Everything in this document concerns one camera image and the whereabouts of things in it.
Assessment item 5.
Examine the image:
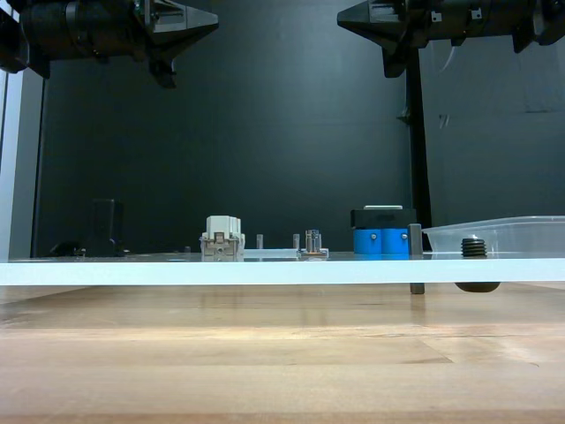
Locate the beige connector housing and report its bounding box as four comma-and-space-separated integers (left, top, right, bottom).
199, 215, 246, 262

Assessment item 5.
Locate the clear plastic tub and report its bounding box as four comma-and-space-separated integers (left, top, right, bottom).
421, 215, 565, 259

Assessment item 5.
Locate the black threaded bolt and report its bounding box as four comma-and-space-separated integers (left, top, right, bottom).
454, 237, 502, 294

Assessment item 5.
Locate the blue and black connector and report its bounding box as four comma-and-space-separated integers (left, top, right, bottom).
350, 204, 418, 256

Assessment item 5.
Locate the small silver metal connector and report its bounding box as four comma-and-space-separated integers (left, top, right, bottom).
296, 228, 331, 261

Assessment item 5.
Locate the silver metal mounting block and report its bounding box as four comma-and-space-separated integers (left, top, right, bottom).
242, 248, 298, 261

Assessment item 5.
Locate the black backdrop post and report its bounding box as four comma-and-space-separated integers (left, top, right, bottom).
396, 46, 433, 231

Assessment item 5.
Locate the grey metal peg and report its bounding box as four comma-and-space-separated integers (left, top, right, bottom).
408, 223, 426, 295

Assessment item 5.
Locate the white board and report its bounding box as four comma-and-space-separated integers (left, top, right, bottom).
0, 250, 565, 288

